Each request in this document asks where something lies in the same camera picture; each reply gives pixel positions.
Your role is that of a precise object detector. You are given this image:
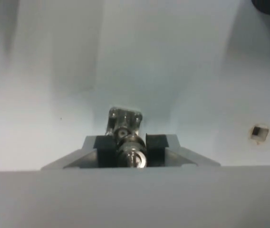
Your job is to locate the white task board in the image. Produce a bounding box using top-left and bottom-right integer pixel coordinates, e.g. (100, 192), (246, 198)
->
(0, 0), (270, 173)

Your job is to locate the metal BNC plug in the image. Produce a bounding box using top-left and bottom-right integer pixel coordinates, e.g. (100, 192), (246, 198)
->
(116, 133), (148, 169)

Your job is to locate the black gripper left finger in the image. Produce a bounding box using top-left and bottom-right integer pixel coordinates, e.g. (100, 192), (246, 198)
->
(40, 135), (118, 170)

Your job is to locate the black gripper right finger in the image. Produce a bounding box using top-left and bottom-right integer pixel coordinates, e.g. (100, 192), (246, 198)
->
(145, 133), (221, 170)

